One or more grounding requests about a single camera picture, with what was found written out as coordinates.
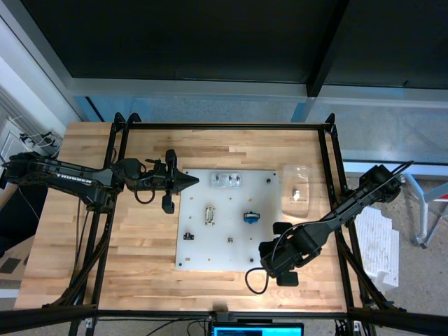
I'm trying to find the clear plastic tub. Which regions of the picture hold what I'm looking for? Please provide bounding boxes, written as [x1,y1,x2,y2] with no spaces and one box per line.
[281,163,313,220]

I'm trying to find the laptop screen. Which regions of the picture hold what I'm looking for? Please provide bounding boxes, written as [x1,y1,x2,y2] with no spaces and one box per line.
[209,322,305,336]

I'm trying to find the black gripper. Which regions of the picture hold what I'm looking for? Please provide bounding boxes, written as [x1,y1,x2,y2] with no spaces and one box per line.
[146,149,200,215]
[258,222,300,286]

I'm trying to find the silver bar with pins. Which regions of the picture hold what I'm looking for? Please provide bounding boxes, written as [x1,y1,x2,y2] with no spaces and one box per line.
[209,171,242,189]

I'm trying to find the small black camera box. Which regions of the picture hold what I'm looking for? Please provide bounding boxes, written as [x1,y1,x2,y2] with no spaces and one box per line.
[213,304,235,322]

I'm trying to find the black vertical pillar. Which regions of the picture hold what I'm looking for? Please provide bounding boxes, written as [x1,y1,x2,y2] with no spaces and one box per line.
[306,0,351,98]

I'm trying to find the blue D-sub connector mount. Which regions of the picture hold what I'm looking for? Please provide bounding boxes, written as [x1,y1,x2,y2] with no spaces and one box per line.
[242,209,262,225]

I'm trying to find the cardboard box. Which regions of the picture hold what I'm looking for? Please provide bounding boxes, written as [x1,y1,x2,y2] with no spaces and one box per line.
[0,234,36,281]

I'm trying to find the white cable bundle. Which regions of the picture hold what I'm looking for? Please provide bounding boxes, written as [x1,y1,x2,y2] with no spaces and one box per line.
[19,131,59,148]

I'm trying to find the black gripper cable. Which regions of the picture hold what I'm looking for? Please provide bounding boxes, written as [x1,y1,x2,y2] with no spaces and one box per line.
[134,181,157,205]
[244,223,293,295]

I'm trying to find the white foam block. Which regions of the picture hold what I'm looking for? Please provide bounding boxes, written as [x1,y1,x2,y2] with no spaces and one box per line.
[352,204,400,298]

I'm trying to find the grey metal stand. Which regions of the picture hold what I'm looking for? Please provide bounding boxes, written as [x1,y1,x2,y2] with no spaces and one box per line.
[402,173,448,250]

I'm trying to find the white task board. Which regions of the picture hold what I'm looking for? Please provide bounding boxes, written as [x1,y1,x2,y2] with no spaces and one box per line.
[174,169,287,273]

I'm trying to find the black aluminium frame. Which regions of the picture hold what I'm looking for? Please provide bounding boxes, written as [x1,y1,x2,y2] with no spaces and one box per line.
[0,111,448,336]

